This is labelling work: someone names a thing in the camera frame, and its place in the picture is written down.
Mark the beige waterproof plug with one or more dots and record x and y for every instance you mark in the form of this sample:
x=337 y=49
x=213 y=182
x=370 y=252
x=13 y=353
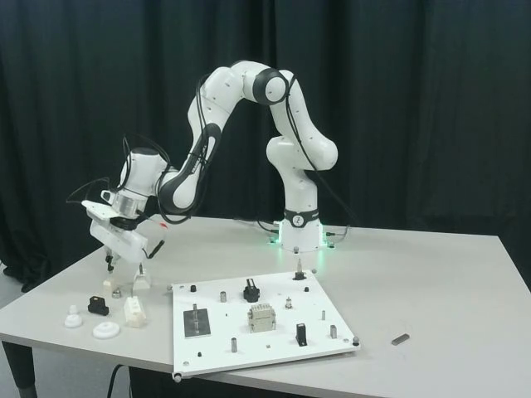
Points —
x=261 y=319

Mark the white large gear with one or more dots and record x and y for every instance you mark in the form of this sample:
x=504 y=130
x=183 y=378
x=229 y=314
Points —
x=105 y=330

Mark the black table leg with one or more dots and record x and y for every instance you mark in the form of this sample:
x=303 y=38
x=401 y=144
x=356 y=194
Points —
x=20 y=365

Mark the small grey metal bar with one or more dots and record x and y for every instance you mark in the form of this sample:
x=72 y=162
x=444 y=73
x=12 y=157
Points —
x=401 y=339

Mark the white task board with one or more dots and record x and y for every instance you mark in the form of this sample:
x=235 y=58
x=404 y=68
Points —
x=274 y=356

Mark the white peg holder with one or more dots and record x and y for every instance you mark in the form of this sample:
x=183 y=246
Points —
x=141 y=284
x=132 y=309

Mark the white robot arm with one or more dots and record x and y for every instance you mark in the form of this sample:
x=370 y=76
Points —
x=303 y=137

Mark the black USB plug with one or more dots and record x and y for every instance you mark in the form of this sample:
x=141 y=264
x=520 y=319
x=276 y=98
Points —
x=109 y=267

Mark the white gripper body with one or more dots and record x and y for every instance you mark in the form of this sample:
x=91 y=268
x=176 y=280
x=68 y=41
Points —
x=120 y=244

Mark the metal BNC plug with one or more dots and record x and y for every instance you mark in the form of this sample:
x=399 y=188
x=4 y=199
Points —
x=288 y=303

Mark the thin black rod red tag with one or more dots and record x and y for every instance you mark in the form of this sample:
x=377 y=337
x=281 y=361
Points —
x=157 y=248

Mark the black D-SUB plug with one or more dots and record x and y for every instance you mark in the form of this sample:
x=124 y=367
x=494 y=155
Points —
x=98 y=307

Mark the small white plug holder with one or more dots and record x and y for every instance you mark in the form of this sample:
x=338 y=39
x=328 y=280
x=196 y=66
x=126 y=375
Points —
x=108 y=286

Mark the white small gear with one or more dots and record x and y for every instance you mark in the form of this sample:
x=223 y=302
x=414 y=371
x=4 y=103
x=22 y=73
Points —
x=73 y=310

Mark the metal bolt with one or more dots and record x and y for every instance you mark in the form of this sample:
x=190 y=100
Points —
x=116 y=294

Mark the metal square peg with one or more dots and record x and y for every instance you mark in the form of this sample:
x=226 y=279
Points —
x=333 y=332

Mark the white medium gear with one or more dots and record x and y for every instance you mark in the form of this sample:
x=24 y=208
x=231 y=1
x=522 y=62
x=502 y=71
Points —
x=72 y=321

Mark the black curtain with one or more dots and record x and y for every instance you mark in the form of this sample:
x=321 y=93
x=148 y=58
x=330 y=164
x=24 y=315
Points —
x=415 y=83

